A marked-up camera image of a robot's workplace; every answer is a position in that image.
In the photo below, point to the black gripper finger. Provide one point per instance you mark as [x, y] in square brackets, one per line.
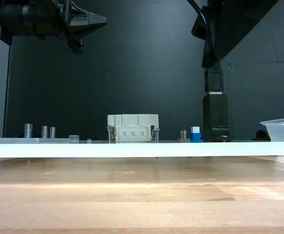
[234, 19]
[78, 31]
[83, 18]
[197, 28]

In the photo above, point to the black USB hub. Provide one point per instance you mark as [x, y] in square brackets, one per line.
[216, 114]

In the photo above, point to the beige connector housing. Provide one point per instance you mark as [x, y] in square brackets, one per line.
[133, 124]

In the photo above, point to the small metal connector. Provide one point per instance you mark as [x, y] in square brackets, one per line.
[183, 136]

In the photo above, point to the thin metal peg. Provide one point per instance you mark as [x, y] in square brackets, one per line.
[52, 132]
[44, 131]

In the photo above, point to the small metal block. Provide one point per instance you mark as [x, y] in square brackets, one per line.
[74, 139]

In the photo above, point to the metal clamp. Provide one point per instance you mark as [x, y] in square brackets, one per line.
[110, 134]
[155, 135]

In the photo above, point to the blue socket with white top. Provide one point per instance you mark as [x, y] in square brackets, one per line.
[195, 136]

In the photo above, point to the wide metal peg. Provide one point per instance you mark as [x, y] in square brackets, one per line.
[28, 130]

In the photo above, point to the clear plastic tub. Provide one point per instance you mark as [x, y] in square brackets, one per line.
[283, 129]

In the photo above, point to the grey metal plate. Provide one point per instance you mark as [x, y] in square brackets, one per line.
[22, 140]

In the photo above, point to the white board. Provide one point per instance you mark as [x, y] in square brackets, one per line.
[141, 150]

